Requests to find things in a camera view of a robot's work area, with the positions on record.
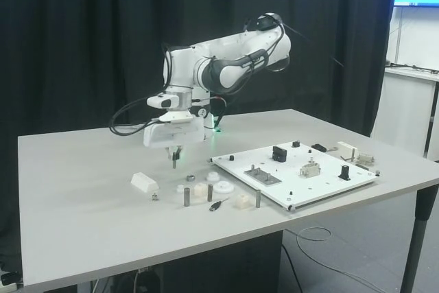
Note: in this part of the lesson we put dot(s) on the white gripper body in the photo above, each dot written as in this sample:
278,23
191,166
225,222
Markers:
171,135

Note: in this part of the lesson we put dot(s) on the metal square peg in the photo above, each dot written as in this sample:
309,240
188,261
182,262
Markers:
210,192
174,163

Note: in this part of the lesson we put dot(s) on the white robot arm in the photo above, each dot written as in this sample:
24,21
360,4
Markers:
226,56

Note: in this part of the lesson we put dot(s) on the white peg holder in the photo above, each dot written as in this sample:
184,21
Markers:
243,202
200,191

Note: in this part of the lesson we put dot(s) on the metal round peg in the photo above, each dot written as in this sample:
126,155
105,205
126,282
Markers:
257,199
186,197

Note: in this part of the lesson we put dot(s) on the white wedge-shaped holder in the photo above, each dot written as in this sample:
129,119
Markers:
144,182

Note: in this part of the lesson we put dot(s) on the small metal BNC plug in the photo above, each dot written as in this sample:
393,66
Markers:
154,197

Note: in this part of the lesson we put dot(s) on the white large gear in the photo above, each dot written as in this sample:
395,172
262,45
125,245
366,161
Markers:
224,188

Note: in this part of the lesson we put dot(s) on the black USB plug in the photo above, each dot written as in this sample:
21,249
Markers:
214,206

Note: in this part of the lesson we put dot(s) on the black D-SUB plug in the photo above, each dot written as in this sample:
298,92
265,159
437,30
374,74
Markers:
279,154

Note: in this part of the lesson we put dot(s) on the black curtain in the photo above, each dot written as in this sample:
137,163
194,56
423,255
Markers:
103,32

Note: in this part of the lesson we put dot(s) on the white task board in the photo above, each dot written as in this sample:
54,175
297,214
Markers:
308,176

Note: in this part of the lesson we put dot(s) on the beige connector block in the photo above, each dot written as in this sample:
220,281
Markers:
310,170

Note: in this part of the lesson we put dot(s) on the black Ethernet plug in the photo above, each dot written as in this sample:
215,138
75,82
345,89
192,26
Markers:
319,147

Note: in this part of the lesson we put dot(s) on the white plug holder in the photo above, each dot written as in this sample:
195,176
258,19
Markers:
347,149

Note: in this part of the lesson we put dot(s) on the beige waterproof plug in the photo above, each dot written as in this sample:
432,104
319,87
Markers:
364,160

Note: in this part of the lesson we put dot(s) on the white cabinet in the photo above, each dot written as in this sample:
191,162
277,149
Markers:
404,114

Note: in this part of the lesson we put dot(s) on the dark table leg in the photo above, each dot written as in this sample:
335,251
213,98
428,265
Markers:
418,238

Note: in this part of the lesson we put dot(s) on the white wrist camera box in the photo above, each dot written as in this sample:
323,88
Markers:
160,101

